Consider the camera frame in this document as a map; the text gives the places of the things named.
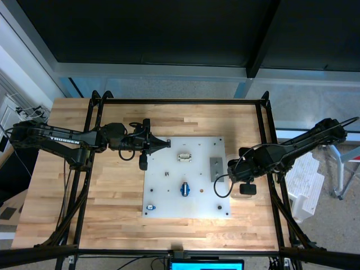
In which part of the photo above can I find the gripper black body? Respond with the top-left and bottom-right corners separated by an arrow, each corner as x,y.
227,157 -> 257,196
125,119 -> 151,171

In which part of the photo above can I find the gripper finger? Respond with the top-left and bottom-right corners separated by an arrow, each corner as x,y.
149,133 -> 167,145
149,143 -> 167,156

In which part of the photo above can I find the white taskboard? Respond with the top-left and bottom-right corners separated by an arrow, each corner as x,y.
142,137 -> 232,219

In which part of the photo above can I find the clear plastic tub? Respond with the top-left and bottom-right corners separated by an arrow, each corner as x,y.
228,153 -> 258,201

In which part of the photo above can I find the grey aluminium block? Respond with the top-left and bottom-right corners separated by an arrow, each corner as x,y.
209,156 -> 225,183

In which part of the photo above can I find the white foam block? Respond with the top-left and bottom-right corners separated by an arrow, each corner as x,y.
283,159 -> 326,225

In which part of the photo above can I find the laptop screen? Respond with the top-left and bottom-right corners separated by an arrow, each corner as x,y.
168,259 -> 245,270

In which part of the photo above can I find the grey metal stand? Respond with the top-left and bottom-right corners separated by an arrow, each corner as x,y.
323,143 -> 360,201

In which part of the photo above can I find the red and white sign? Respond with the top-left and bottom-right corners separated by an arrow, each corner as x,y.
347,146 -> 360,164

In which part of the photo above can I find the white cabinet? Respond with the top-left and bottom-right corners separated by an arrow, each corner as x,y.
0,94 -> 22,136

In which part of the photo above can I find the cardboard box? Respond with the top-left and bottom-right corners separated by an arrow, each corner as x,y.
0,188 -> 29,227

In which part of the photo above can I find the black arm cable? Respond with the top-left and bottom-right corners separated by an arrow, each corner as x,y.
118,121 -> 143,161
213,143 -> 282,200

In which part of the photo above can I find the black table frame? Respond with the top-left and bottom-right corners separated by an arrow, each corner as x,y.
0,89 -> 360,270

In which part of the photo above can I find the blue round mount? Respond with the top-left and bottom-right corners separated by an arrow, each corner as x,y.
178,182 -> 192,198

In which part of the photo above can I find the small black table camera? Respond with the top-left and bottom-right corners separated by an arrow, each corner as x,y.
172,244 -> 186,259

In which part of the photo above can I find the tangle of cables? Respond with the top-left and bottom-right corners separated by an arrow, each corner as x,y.
13,104 -> 51,119

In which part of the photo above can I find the black vertical post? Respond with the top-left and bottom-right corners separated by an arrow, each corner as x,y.
246,0 -> 282,79

